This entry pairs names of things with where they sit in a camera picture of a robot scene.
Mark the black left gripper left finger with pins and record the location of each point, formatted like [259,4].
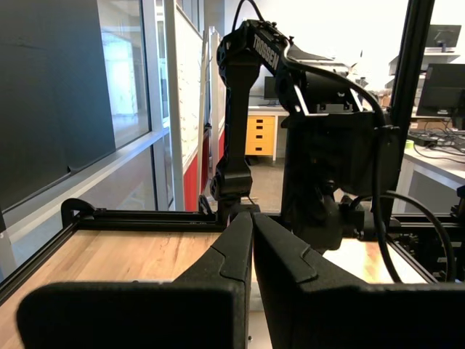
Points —
[145,312]

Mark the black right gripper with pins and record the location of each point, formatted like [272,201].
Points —
[319,218]

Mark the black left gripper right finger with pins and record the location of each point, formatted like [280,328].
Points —
[345,316]

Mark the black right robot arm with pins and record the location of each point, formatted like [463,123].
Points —
[238,127]

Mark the yellow drawer cabinet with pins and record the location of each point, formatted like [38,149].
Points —
[259,136]

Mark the green tape roll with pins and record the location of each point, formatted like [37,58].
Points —
[409,143]

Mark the white lab desk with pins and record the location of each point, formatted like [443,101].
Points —
[436,160]

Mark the small black monitor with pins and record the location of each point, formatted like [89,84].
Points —
[269,87]

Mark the grey metal window ledge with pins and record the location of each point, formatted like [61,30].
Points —
[109,161]

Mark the large black monitor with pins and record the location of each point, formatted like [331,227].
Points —
[443,91]

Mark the white partition with red base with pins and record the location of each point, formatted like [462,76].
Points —
[187,91]

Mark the black monitor on shelf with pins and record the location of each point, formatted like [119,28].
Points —
[443,34]

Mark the black aluminium frame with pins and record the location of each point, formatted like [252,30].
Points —
[145,217]

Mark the white wall shelf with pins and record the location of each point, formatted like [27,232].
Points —
[436,58]

